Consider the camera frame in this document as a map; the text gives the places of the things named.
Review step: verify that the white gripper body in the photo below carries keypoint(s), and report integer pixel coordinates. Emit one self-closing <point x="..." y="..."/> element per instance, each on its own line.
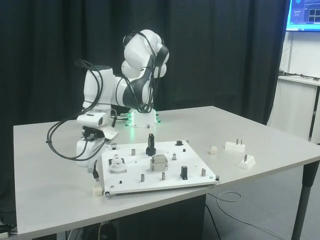
<point x="86" y="153"/>

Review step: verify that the black USB plug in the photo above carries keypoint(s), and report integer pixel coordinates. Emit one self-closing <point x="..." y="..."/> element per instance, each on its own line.
<point x="96" y="176"/>

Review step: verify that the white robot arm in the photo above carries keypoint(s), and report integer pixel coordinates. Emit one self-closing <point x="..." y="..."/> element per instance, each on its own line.
<point x="97" y="87"/>

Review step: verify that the white medium gear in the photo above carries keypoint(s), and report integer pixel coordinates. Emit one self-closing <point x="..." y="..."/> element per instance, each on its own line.
<point x="115" y="163"/>

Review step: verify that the white large gear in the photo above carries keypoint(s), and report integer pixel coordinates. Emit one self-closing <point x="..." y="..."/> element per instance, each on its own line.
<point x="117" y="169"/>

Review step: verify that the white small gear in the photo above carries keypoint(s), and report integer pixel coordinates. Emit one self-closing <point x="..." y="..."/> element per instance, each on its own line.
<point x="116" y="157"/>

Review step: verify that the flat white mounting plate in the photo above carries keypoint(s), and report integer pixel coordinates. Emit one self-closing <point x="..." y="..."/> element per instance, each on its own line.
<point x="111" y="134"/>

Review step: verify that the metal round peg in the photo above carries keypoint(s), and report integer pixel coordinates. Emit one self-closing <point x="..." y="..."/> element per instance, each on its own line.
<point x="163" y="176"/>
<point x="142" y="178"/>
<point x="133" y="152"/>

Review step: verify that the grey waterproof plug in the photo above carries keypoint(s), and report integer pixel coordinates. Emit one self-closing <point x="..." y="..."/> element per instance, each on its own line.
<point x="156" y="165"/>

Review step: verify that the white task board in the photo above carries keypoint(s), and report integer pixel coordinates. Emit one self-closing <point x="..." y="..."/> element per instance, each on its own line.
<point x="155" y="185"/>

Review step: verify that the metal BNC plug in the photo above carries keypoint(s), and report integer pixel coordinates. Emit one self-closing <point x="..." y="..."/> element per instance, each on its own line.
<point x="174" y="156"/>

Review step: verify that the metal square peg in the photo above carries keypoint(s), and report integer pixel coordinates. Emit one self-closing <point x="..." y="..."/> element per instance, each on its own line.
<point x="203" y="172"/>

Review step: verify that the black curtain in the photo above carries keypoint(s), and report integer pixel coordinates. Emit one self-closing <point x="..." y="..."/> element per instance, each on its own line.
<point x="37" y="50"/>

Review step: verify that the white sloped peg holder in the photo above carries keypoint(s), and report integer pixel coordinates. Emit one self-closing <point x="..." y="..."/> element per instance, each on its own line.
<point x="233" y="147"/>

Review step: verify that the white long peg holder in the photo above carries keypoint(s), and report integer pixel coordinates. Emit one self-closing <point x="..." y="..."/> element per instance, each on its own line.
<point x="247" y="163"/>

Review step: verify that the white cabinet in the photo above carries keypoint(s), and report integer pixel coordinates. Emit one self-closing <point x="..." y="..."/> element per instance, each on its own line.
<point x="292" y="107"/>

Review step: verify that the dark table leg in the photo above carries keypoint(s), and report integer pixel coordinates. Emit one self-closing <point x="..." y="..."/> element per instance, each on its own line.
<point x="305" y="202"/>

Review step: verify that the blue screen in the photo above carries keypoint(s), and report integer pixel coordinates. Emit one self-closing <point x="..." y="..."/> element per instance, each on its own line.
<point x="305" y="15"/>

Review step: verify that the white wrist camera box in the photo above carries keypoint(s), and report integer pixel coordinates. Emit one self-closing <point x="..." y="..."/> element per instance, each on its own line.
<point x="92" y="120"/>

